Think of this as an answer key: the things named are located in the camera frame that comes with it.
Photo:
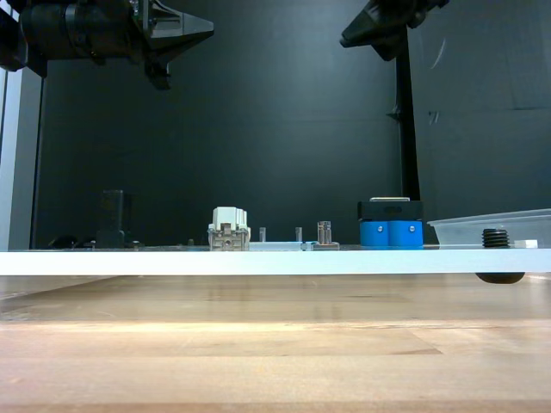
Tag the black threaded screw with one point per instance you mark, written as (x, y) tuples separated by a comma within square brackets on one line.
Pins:
[(495, 238)]

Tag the clear plastic tub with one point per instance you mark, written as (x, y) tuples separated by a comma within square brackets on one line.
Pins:
[(460, 234)]

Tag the black rubber board foot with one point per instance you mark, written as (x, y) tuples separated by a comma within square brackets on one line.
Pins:
[(499, 279)]

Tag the metal RJ45 socket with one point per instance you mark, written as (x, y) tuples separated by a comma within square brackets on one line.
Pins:
[(325, 232)]

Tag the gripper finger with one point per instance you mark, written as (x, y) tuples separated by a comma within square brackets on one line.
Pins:
[(189, 26), (176, 47), (370, 19), (366, 39)]

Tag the beige connector housing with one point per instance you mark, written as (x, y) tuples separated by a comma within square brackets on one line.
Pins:
[(228, 228)]

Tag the clear acrylic socket block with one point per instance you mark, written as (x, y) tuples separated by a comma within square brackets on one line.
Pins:
[(275, 246)]

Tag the black wall pillar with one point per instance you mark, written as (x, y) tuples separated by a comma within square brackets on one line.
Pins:
[(406, 129)]

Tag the white task board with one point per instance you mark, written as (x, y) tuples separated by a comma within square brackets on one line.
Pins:
[(258, 262)]

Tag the blue black D-sub connector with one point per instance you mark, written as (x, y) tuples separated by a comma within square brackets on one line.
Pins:
[(389, 234)]

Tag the black clamp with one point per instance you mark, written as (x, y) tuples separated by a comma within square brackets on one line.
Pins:
[(114, 215)]

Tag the small white block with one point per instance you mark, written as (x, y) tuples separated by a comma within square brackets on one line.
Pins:
[(527, 243)]

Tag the grey metal partition frame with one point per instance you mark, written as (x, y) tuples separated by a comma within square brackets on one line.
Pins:
[(17, 172)]

